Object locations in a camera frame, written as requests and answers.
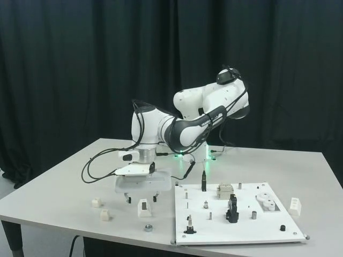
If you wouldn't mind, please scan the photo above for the flat white mounting plate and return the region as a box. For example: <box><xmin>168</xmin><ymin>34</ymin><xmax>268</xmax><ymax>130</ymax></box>
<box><xmin>115</xmin><ymin>162</ymin><xmax>156</xmax><ymax>178</ymax></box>

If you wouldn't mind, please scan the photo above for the black curtain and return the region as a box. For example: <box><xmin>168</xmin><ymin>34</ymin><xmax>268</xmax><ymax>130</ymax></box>
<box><xmin>0</xmin><ymin>0</ymin><xmax>343</xmax><ymax>188</ymax></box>

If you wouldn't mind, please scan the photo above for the beige connector block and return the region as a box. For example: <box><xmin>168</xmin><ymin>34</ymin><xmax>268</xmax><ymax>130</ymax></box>
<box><xmin>216</xmin><ymin>184</ymin><xmax>233</xmax><ymax>200</ymax></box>

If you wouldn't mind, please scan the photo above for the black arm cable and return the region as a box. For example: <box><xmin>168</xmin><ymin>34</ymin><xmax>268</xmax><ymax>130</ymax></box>
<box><xmin>171</xmin><ymin>64</ymin><xmax>250</xmax><ymax>156</ymax></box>

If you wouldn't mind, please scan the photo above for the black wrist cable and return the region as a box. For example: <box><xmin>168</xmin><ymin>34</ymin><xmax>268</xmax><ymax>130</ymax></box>
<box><xmin>81</xmin><ymin>99</ymin><xmax>147</xmax><ymax>185</ymax></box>
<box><xmin>85</xmin><ymin>99</ymin><xmax>147</xmax><ymax>183</ymax></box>

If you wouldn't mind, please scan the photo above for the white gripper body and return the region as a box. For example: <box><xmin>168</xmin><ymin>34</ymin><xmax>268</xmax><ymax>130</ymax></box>
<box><xmin>114</xmin><ymin>168</ymin><xmax>173</xmax><ymax>194</ymax></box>

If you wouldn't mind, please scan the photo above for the black cable with connector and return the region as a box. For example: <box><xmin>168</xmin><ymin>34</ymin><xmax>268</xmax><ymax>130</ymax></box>
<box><xmin>156</xmin><ymin>152</ymin><xmax>196</xmax><ymax>179</ymax></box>

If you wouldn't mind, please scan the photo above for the metal plug with black base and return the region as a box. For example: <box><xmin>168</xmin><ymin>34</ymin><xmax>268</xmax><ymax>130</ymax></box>
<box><xmin>184</xmin><ymin>214</ymin><xmax>196</xmax><ymax>234</ymax></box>

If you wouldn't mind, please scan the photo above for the black table leg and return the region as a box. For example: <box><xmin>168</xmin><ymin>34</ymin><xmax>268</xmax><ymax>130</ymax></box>
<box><xmin>2</xmin><ymin>220</ymin><xmax>21</xmax><ymax>257</ymax></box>

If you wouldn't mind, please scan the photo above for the white holder with holes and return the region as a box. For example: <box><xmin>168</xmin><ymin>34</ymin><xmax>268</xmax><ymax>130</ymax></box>
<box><xmin>288</xmin><ymin>197</ymin><xmax>302</xmax><ymax>216</ymax></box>

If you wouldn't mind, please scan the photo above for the white camera box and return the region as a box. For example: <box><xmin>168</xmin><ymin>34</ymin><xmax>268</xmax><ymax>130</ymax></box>
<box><xmin>118</xmin><ymin>150</ymin><xmax>140</xmax><ymax>163</ymax></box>

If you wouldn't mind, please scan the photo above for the black cable under table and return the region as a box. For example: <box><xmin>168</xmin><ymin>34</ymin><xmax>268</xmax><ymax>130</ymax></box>
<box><xmin>70</xmin><ymin>235</ymin><xmax>83</xmax><ymax>257</ymax></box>

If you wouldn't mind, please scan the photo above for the black cable at robot foot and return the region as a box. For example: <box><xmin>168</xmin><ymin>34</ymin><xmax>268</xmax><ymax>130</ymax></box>
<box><xmin>210</xmin><ymin>144</ymin><xmax>238</xmax><ymax>155</ymax></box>

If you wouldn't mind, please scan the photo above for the white peg holder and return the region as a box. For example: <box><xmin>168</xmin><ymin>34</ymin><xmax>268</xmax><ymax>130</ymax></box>
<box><xmin>137</xmin><ymin>198</ymin><xmax>153</xmax><ymax>218</ymax></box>

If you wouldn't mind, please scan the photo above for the white task board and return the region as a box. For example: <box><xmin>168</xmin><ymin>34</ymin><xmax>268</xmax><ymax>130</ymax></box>
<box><xmin>170</xmin><ymin>182</ymin><xmax>311</xmax><ymax>245</ymax></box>

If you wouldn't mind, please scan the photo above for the silver ring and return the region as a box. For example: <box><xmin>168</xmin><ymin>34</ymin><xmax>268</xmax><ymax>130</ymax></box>
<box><xmin>137</xmin><ymin>146</ymin><xmax>156</xmax><ymax>164</ymax></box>

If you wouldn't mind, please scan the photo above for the white large gear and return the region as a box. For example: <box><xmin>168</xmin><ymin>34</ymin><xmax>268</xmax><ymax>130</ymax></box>
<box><xmin>255</xmin><ymin>192</ymin><xmax>271</xmax><ymax>204</ymax></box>

